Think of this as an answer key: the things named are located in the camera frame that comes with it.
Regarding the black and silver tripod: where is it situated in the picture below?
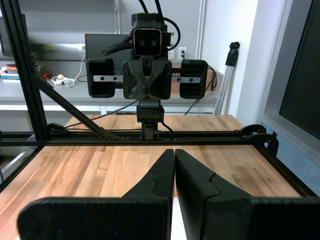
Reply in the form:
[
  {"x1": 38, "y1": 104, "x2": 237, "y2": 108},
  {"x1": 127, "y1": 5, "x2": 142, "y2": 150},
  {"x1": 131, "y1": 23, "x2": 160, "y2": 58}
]
[{"x1": 214, "y1": 41, "x2": 241, "y2": 116}]

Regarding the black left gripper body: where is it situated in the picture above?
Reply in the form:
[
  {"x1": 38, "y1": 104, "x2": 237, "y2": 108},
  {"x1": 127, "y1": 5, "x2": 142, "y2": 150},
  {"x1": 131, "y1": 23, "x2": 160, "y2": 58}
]
[{"x1": 86, "y1": 56, "x2": 208, "y2": 99}]

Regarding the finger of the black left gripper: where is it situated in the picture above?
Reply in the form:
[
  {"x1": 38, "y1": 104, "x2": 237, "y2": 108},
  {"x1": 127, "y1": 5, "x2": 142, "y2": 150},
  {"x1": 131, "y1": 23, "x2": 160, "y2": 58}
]
[
  {"x1": 122, "y1": 60, "x2": 148, "y2": 100},
  {"x1": 147, "y1": 59, "x2": 173, "y2": 100}
]

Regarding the black metal rig frame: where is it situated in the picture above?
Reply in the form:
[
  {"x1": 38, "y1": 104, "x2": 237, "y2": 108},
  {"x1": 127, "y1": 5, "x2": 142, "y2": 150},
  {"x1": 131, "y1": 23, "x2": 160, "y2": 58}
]
[{"x1": 0, "y1": 0, "x2": 320, "y2": 198}]

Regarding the grey metal partition frame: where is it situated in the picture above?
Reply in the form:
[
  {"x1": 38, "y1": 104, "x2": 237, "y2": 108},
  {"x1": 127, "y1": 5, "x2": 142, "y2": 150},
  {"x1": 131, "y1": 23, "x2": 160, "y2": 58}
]
[{"x1": 254, "y1": 0, "x2": 320, "y2": 151}]

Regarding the white office desk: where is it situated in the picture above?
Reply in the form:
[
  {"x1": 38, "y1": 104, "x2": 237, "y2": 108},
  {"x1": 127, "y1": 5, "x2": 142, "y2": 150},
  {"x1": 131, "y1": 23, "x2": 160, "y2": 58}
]
[{"x1": 0, "y1": 59, "x2": 226, "y2": 116}]

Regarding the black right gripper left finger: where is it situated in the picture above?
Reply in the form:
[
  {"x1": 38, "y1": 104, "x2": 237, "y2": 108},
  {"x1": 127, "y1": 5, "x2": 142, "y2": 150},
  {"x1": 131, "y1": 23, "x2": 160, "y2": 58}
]
[{"x1": 17, "y1": 149, "x2": 175, "y2": 240}]

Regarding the coiled white cable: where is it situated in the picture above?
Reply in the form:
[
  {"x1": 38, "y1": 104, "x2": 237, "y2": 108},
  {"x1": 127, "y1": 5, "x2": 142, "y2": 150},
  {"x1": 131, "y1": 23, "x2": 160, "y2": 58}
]
[{"x1": 51, "y1": 55, "x2": 87, "y2": 88}]

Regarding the white plastic board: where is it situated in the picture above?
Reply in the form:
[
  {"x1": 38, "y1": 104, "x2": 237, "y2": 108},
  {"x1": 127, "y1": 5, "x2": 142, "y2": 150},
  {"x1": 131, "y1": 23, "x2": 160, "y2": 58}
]
[{"x1": 171, "y1": 196, "x2": 188, "y2": 240}]

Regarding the black computer monitor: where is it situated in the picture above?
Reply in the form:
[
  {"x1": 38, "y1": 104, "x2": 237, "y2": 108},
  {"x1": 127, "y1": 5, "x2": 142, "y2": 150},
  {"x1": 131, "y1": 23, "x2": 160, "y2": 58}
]
[{"x1": 84, "y1": 33, "x2": 133, "y2": 62}]

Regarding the black sleeved left arm cable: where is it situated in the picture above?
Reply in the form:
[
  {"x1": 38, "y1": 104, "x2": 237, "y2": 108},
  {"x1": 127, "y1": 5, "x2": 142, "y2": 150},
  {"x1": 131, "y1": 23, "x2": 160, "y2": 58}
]
[{"x1": 101, "y1": 37, "x2": 133, "y2": 58}]

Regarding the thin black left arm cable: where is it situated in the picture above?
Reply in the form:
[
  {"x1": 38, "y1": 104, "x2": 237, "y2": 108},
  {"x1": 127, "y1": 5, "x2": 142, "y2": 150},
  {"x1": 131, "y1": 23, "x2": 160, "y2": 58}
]
[{"x1": 162, "y1": 16, "x2": 181, "y2": 49}]

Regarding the stack of books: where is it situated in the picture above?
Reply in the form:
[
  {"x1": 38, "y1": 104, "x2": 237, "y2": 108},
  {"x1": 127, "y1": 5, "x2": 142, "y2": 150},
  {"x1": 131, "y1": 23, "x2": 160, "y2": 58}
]
[{"x1": 0, "y1": 65, "x2": 21, "y2": 83}]

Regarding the white wall rail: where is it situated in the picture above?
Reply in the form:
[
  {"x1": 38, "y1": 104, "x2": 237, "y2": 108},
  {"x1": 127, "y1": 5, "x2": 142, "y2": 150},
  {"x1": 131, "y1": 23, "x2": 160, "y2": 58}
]
[
  {"x1": 198, "y1": 0, "x2": 208, "y2": 61},
  {"x1": 113, "y1": 0, "x2": 121, "y2": 35}
]

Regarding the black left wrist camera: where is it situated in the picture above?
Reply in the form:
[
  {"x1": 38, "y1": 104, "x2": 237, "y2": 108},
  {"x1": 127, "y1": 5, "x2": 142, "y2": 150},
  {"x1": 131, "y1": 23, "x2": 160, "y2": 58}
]
[{"x1": 131, "y1": 27, "x2": 163, "y2": 58}]

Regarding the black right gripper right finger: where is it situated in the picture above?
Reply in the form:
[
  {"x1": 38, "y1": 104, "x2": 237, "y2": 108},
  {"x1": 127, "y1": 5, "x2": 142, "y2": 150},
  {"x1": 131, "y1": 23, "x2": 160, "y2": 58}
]
[{"x1": 175, "y1": 149, "x2": 320, "y2": 240}]

